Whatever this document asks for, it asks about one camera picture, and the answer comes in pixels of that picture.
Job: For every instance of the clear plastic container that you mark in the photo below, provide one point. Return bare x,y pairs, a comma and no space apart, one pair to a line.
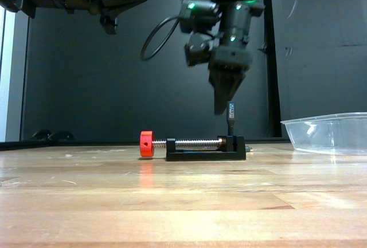
329,133

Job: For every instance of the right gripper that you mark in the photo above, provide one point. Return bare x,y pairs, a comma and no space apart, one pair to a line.
233,41

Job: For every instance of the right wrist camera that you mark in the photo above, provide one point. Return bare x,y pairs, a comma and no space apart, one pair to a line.
199,49

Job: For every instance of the black clamp with red knob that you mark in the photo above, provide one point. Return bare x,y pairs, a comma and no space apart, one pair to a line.
206,147

